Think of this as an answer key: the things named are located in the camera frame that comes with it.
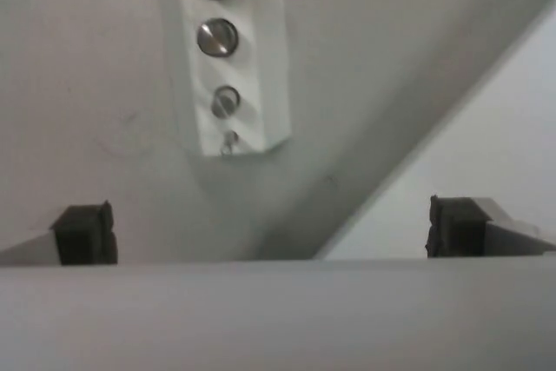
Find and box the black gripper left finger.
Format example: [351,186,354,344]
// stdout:
[0,200,119,267]

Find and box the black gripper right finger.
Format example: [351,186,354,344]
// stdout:
[424,195,556,260]

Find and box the thin metal round peg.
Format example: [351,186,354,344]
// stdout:
[219,129,241,156]

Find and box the small metal round peg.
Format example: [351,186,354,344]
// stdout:
[210,84,242,120]

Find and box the white round peg holder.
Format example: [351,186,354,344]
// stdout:
[161,0,293,158]

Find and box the medium metal round peg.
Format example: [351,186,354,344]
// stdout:
[195,17,240,59]

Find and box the white task board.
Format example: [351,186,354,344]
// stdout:
[312,4,556,262]

